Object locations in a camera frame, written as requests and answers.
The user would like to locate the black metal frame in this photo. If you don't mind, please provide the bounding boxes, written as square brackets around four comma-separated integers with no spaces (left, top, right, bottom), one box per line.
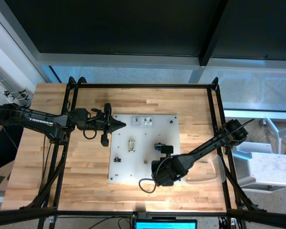
[0,76,286,229]

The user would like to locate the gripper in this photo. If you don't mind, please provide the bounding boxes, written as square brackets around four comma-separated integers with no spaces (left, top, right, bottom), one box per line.
[92,103,127,147]
[152,158,180,187]

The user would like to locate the white step stool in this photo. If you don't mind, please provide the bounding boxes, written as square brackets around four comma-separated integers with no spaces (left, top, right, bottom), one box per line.
[232,140,286,194]

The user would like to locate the screen with blue edge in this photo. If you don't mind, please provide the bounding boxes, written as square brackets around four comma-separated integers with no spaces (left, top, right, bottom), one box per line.
[133,219,198,229]

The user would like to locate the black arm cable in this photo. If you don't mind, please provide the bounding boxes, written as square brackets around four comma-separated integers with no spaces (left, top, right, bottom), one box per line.
[82,122,98,140]
[138,178,158,195]

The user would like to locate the clear plastic tub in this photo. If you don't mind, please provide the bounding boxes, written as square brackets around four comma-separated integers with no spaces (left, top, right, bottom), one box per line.
[184,153,226,185]

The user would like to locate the clear plastic block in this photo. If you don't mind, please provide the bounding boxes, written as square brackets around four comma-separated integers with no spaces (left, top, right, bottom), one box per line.
[131,116,154,127]

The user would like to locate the black vertical pillar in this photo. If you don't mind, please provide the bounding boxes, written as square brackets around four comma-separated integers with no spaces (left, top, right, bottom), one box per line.
[198,0,230,67]

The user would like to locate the white board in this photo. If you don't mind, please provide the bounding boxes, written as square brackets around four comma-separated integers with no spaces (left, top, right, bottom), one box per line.
[108,114,182,184]

